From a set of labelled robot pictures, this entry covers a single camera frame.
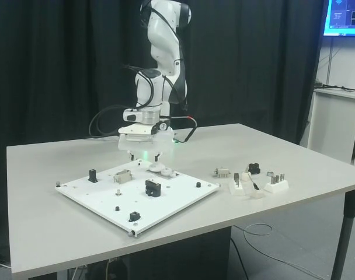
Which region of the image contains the black curtain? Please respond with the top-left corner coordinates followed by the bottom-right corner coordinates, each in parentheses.
top-left (0, 0), bottom-right (330, 259)

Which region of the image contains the black D-SUB plug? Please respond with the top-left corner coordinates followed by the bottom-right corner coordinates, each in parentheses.
top-left (247, 162), bottom-right (262, 176)

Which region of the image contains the blue screen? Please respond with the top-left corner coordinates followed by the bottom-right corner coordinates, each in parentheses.
top-left (322, 0), bottom-right (355, 38)

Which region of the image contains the flat white plate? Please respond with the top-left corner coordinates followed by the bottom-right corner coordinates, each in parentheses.
top-left (118, 124), bottom-right (155, 135)

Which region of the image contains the wide white peg holder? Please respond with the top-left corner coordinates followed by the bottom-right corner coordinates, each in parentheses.
top-left (263, 179), bottom-right (290, 194)

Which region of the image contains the grey floor cable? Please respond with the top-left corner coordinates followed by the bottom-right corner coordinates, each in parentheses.
top-left (242, 223), bottom-right (283, 280)

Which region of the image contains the thin black rod red tag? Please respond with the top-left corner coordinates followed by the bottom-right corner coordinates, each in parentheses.
top-left (161, 115), bottom-right (199, 144)

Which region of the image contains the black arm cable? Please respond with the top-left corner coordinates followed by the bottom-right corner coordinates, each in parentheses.
top-left (88, 0), bottom-right (193, 141)

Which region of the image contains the black floor cable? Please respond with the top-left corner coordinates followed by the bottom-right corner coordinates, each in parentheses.
top-left (229, 237), bottom-right (247, 280)

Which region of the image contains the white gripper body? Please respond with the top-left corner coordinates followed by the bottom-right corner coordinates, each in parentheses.
top-left (117, 129), bottom-right (176, 153)

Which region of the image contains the small white box dark window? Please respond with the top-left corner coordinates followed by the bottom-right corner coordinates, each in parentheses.
top-left (122, 108), bottom-right (144, 123)

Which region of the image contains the white wedge peg holder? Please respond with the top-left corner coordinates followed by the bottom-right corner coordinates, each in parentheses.
top-left (229, 182), bottom-right (245, 197)

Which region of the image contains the beige waterproof plug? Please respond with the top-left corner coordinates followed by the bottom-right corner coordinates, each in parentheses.
top-left (213, 166), bottom-right (231, 179)

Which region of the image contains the dark grey table leg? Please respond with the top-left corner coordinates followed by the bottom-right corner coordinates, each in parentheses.
top-left (332, 186), bottom-right (355, 280)

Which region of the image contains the white cabinet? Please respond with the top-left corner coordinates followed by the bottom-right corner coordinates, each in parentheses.
top-left (307, 87), bottom-right (355, 169)

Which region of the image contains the silver wrist ring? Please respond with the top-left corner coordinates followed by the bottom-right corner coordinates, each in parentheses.
top-left (141, 109), bottom-right (161, 125)

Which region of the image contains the white task board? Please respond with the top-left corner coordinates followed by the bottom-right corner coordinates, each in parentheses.
top-left (54, 159), bottom-right (220, 239)

